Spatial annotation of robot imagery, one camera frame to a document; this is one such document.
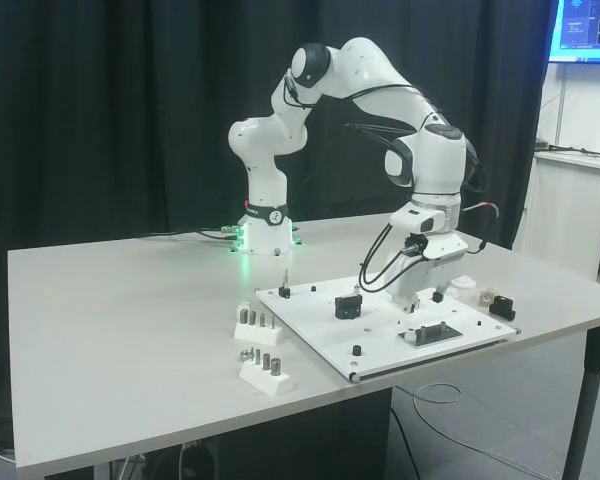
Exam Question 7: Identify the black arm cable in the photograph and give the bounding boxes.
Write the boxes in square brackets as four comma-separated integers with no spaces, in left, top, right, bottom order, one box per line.
[347,82,492,195]

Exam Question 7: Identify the white round peg holder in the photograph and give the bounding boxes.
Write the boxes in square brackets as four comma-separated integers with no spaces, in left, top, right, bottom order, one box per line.
[239,361,297,397]

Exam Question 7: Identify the grey floor cable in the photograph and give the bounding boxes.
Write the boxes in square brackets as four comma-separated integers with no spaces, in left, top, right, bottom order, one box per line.
[411,382,597,480]

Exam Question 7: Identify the black table leg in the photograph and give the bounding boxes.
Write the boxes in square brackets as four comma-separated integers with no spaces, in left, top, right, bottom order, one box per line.
[576,319,600,480]

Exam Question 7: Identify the black base cable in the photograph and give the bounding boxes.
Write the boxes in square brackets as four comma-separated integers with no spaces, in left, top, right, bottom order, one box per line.
[152,225,245,247]

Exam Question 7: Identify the blue screen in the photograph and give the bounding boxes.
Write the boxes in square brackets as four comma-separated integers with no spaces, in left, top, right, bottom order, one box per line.
[548,0,600,65]

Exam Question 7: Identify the white task board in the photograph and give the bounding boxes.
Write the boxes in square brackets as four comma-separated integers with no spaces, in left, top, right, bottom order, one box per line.
[255,268,523,385]

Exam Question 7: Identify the black D-SUB plug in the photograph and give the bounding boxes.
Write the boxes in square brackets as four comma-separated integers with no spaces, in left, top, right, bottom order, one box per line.
[489,295,518,322]

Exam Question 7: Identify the white cabinet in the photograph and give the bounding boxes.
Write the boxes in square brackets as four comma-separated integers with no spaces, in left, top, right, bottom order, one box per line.
[521,147,600,290]

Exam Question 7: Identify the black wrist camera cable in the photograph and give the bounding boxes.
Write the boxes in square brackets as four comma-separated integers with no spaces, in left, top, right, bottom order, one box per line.
[357,219,399,291]

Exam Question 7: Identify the black curtain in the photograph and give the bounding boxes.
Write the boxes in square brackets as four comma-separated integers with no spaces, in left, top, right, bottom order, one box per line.
[0,0,561,266]

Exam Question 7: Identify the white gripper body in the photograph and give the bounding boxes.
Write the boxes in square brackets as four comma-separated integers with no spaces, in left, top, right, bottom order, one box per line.
[387,248,469,305]

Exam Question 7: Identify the white square peg holder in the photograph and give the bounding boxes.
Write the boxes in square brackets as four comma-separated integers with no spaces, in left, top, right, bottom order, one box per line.
[233,319,285,346]

